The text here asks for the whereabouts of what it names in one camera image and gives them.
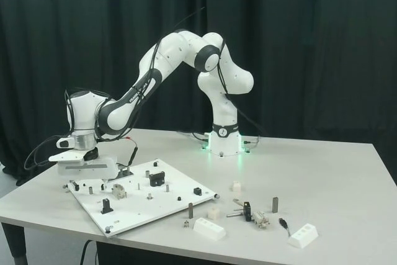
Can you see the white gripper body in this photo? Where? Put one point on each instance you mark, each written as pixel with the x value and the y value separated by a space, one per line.
pixel 93 172

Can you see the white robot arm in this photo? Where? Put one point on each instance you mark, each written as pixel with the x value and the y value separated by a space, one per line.
pixel 173 57

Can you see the metal square peg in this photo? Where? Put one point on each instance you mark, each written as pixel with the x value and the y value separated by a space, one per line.
pixel 275 204
pixel 190 211

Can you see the long white peg holder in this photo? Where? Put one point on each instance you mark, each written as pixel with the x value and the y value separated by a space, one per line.
pixel 209 230
pixel 303 237

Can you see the flat white mounting plate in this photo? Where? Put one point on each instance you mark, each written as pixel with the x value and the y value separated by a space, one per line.
pixel 66 156

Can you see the thin black rod red tag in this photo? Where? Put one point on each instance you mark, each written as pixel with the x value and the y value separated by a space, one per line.
pixel 133 156

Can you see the white task board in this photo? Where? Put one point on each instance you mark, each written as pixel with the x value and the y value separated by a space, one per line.
pixel 139 212

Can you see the small metal BNC plug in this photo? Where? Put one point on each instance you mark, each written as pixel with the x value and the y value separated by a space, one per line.
pixel 186 224

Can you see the black table leg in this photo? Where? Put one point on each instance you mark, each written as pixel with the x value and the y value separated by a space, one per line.
pixel 12 246

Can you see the small white cube holder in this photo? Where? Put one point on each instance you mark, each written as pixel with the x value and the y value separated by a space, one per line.
pixel 214 213
pixel 235 185

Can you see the black D-SUB plug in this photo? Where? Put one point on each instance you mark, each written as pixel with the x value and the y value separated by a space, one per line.
pixel 247 212

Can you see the black curtain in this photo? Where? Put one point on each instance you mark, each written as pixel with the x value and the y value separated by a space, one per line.
pixel 62 29

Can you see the beige waterproof plug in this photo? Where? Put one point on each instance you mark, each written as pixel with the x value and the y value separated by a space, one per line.
pixel 259 218

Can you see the black USB plug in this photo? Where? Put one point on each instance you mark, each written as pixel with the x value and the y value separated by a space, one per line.
pixel 283 222

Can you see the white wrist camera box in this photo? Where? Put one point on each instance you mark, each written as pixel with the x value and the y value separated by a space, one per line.
pixel 64 142

